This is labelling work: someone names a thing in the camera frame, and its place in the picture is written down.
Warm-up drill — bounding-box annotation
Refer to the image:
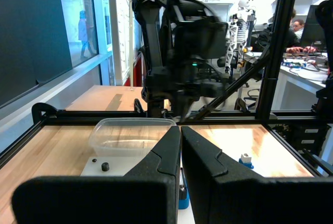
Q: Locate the white desk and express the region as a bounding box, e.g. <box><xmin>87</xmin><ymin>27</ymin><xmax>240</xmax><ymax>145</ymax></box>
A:
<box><xmin>272</xmin><ymin>52</ymin><xmax>331</xmax><ymax>111</ymax></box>

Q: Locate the window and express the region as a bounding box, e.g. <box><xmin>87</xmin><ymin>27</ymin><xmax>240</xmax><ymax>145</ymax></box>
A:
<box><xmin>56</xmin><ymin>0</ymin><xmax>115</xmax><ymax>70</ymax></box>

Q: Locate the dark computer monitor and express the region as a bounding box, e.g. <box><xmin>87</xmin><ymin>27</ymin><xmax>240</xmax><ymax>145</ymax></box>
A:
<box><xmin>301</xmin><ymin>5</ymin><xmax>327</xmax><ymax>51</ymax></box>

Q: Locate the clear plastic container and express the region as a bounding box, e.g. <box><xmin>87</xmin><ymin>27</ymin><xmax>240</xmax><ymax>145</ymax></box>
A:
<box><xmin>87</xmin><ymin>118</ymin><xmax>177</xmax><ymax>158</ymax></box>

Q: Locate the white humanoid robot figure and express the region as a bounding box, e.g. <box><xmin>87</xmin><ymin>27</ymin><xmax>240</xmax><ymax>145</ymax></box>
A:
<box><xmin>225</xmin><ymin>0</ymin><xmax>257</xmax><ymax>75</ymax></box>

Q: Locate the black frame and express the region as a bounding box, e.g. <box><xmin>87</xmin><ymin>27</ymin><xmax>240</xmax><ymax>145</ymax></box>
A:
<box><xmin>0</xmin><ymin>0</ymin><xmax>333</xmax><ymax>178</ymax></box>

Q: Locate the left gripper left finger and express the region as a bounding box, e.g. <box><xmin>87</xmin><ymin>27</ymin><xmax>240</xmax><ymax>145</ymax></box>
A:
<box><xmin>11</xmin><ymin>126</ymin><xmax>182</xmax><ymax>224</ymax></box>

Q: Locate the blue block with white socket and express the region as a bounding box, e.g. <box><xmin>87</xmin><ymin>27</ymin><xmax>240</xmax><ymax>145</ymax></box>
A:
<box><xmin>238</xmin><ymin>153</ymin><xmax>254</xmax><ymax>170</ymax></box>

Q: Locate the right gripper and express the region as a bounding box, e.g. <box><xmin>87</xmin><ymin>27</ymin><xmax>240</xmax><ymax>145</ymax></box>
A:
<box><xmin>142</xmin><ymin>61</ymin><xmax>226</xmax><ymax>102</ymax></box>

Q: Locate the person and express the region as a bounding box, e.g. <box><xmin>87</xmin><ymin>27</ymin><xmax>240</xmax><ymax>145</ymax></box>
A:
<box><xmin>253</xmin><ymin>9</ymin><xmax>300</xmax><ymax>53</ymax></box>
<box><xmin>77</xmin><ymin>10</ymin><xmax>96</xmax><ymax>59</ymax></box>
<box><xmin>285</xmin><ymin>18</ymin><xmax>317</xmax><ymax>54</ymax></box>

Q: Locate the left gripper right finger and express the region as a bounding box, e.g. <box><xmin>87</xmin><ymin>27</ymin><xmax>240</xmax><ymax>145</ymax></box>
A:
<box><xmin>181</xmin><ymin>126</ymin><xmax>333</xmax><ymax>224</ymax></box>

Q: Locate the white task board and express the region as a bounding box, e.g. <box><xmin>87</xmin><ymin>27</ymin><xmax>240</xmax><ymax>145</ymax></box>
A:
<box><xmin>80</xmin><ymin>156</ymin><xmax>196</xmax><ymax>224</ymax></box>

